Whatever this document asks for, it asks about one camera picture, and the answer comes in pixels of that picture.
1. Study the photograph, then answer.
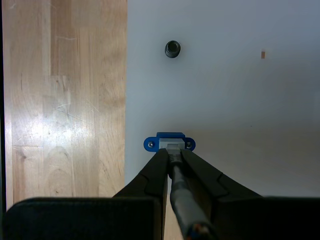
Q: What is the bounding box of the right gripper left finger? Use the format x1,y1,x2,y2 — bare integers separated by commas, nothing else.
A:
2,148,169,240

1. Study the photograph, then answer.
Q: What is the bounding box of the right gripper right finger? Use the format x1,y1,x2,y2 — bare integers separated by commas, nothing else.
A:
181,149,320,240

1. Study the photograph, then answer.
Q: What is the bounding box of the grey RJ45 connector cable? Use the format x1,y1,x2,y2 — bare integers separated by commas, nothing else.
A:
165,142,219,240

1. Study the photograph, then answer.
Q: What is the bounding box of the white task board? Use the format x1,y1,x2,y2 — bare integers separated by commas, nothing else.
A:
124,0,320,201

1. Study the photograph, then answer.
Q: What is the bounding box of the black round screw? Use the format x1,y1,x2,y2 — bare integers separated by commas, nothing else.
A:
164,40,182,59

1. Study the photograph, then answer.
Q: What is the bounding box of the blue RJ45 socket mount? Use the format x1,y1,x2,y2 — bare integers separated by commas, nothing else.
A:
143,131,196,153

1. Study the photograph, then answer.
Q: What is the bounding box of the black aluminium frame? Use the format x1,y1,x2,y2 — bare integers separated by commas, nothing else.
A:
0,0,7,216

